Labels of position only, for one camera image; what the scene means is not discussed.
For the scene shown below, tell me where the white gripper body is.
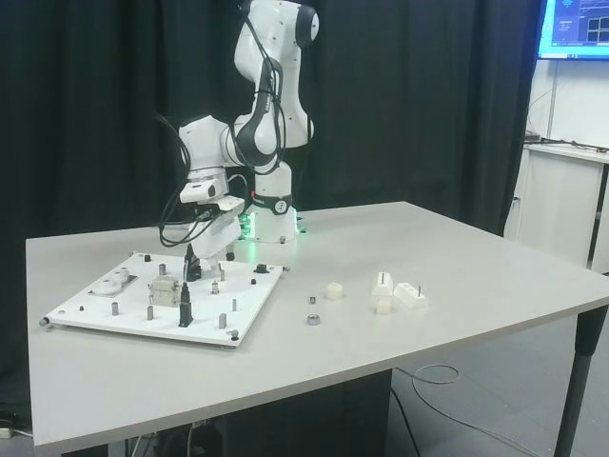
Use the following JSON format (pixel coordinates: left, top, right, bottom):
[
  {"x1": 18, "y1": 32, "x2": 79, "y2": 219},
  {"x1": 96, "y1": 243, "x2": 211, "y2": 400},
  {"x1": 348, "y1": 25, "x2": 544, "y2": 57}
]
[{"x1": 190, "y1": 208, "x2": 244, "y2": 262}]

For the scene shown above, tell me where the white round peg holder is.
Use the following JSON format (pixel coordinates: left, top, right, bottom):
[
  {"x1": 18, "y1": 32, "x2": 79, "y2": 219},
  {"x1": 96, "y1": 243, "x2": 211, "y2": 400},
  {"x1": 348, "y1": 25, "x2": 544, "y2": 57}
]
[{"x1": 370, "y1": 272, "x2": 397, "y2": 299}]

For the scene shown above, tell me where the long white square peg holder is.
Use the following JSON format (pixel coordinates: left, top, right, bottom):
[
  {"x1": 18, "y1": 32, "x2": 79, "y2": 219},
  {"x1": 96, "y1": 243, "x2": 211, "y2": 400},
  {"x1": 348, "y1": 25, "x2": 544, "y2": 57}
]
[{"x1": 392, "y1": 281, "x2": 430, "y2": 311}]

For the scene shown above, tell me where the black USB plug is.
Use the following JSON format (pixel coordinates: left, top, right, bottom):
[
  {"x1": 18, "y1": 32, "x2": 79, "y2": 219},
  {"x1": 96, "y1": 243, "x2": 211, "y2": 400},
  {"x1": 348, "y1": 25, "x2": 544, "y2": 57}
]
[{"x1": 177, "y1": 282, "x2": 194, "y2": 329}]

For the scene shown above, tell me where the white task board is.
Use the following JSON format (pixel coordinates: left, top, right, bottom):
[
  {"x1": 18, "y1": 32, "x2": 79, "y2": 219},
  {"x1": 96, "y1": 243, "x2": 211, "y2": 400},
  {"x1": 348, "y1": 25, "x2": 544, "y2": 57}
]
[{"x1": 39, "y1": 250, "x2": 292, "y2": 352}]

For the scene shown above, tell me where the white large gear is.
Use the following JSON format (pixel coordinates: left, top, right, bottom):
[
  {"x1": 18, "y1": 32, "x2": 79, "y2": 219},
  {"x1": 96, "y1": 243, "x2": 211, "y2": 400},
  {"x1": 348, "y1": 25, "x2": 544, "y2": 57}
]
[{"x1": 90, "y1": 278, "x2": 123, "y2": 297}]

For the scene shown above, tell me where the black curtain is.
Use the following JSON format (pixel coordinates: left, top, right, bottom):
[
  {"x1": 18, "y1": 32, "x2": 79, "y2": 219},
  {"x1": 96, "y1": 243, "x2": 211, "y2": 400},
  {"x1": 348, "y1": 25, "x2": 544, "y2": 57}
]
[{"x1": 0, "y1": 0, "x2": 549, "y2": 421}]

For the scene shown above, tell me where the white cabinet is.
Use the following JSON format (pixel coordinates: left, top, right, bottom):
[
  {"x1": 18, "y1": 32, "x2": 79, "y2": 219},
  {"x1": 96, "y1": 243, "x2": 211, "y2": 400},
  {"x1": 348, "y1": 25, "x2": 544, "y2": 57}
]
[{"x1": 502, "y1": 141, "x2": 609, "y2": 276}]

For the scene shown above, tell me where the black table leg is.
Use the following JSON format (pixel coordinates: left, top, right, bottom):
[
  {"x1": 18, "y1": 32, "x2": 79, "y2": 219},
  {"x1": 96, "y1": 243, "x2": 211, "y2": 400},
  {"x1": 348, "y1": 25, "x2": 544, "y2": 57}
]
[{"x1": 553, "y1": 311, "x2": 599, "y2": 457}]

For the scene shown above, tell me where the blue screen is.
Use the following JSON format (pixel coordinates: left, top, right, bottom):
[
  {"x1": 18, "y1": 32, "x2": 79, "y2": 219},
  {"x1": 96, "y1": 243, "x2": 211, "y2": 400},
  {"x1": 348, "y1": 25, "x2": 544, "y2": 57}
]
[{"x1": 537, "y1": 0, "x2": 609, "y2": 61}]

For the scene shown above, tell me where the black hanging cable loop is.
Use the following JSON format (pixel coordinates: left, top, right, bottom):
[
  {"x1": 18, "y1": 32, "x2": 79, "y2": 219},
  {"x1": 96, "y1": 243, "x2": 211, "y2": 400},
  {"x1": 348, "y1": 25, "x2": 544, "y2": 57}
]
[{"x1": 153, "y1": 110, "x2": 213, "y2": 248}]

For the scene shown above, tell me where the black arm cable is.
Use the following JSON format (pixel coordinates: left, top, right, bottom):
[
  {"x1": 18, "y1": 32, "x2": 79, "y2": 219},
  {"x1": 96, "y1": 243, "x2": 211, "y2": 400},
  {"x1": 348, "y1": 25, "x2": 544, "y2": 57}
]
[{"x1": 240, "y1": 7, "x2": 287, "y2": 144}]

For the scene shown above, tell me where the grey floor cable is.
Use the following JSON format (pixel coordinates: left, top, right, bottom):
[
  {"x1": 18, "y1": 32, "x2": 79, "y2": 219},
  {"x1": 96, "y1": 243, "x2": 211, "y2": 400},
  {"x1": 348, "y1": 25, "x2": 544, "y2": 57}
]
[{"x1": 388, "y1": 364, "x2": 558, "y2": 457}]

